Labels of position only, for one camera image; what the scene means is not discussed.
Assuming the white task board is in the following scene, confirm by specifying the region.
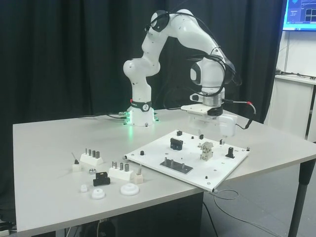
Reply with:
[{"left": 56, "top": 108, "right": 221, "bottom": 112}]
[{"left": 122, "top": 129, "right": 252, "bottom": 192}]

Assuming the black D-SUB plug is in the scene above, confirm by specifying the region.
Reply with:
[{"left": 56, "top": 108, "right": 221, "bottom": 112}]
[{"left": 93, "top": 172, "right": 112, "bottom": 186}]

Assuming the white medium gear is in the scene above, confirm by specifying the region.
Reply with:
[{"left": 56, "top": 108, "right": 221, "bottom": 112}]
[{"left": 90, "top": 189, "right": 106, "bottom": 199}]

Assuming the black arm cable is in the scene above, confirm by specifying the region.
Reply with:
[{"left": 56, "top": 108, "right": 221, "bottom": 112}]
[{"left": 143, "top": 0, "right": 241, "bottom": 99}]

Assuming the black table leg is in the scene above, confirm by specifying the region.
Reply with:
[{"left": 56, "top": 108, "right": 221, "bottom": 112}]
[{"left": 288, "top": 161, "right": 312, "bottom": 237}]

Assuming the white cabinet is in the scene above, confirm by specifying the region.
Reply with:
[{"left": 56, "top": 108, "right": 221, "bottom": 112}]
[{"left": 267, "top": 73, "right": 316, "bottom": 143}]

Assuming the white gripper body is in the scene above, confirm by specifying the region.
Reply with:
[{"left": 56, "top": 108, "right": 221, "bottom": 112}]
[{"left": 186, "top": 113, "right": 237, "bottom": 138}]

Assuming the black base cable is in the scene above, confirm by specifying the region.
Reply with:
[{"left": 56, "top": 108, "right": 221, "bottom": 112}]
[{"left": 83, "top": 112, "right": 130, "bottom": 119}]

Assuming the flat white mounting plate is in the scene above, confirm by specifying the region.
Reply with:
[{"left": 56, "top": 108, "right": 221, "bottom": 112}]
[{"left": 181, "top": 103, "right": 210, "bottom": 116}]

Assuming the blue screen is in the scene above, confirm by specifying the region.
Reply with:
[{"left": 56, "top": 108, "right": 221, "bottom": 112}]
[{"left": 282, "top": 0, "right": 316, "bottom": 32}]

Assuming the black floor cable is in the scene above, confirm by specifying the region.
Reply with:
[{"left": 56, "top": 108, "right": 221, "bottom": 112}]
[{"left": 202, "top": 201, "right": 215, "bottom": 237}]

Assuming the white peg holder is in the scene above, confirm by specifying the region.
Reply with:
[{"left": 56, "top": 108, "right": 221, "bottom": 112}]
[
  {"left": 80, "top": 152, "right": 104, "bottom": 166},
  {"left": 108, "top": 165, "right": 131, "bottom": 180}
]

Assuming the silver wrist ring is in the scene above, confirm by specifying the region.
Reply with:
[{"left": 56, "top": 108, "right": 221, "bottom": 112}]
[{"left": 202, "top": 95, "right": 223, "bottom": 107}]

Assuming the black curtain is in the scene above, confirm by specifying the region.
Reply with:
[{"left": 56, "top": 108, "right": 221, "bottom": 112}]
[{"left": 0, "top": 0, "right": 284, "bottom": 224}]

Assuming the black under-table cabinet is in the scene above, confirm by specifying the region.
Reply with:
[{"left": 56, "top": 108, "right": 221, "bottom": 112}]
[{"left": 16, "top": 191, "right": 204, "bottom": 237}]

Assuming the white large gear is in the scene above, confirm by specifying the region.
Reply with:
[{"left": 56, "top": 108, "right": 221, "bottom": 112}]
[{"left": 120, "top": 184, "right": 141, "bottom": 197}]

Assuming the thin grey wire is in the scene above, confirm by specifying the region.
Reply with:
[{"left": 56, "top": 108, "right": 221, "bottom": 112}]
[{"left": 209, "top": 189, "right": 240, "bottom": 237}]

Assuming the thin black rod with wire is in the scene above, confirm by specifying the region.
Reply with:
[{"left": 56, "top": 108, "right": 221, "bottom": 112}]
[{"left": 223, "top": 98, "right": 256, "bottom": 130}]

